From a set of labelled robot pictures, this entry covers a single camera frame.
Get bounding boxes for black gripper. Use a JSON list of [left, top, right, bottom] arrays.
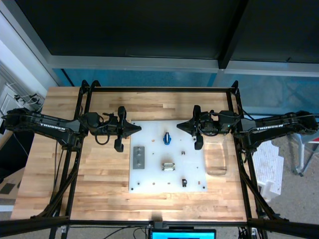
[[176, 105, 221, 151], [101, 106, 142, 153]]

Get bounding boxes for grey HAN10E connector insert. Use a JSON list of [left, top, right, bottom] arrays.
[[161, 162, 176, 173]]

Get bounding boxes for grey metal plate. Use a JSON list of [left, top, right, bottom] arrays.
[[133, 146, 147, 170]]

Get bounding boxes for white task board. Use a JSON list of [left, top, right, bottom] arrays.
[[128, 119, 208, 193]]

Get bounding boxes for clear plastic tub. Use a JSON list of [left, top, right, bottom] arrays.
[[203, 138, 229, 178]]

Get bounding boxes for white foam block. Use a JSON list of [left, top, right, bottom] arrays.
[[251, 141, 285, 204]]

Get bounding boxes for blue laptop screen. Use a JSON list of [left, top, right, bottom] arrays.
[[149, 228, 217, 239]]

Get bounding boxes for tan cardboard box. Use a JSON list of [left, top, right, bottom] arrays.
[[0, 167, 25, 212]]

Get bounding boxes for blue mount with silver plug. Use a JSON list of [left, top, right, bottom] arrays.
[[161, 132, 173, 146]]

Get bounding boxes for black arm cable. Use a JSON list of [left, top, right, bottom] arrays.
[[94, 128, 112, 146]]

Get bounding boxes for black partition post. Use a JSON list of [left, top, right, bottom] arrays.
[[218, 0, 250, 70]]

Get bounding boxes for small black fixed camera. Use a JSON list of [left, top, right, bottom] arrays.
[[152, 216, 165, 229]]

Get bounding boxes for white plugs and cables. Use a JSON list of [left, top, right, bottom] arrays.
[[12, 93, 43, 108]]

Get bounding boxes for silver metal chair frame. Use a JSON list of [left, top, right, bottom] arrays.
[[290, 131, 319, 178]]

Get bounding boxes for black table frame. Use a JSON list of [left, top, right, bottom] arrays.
[[0, 79, 319, 239]]

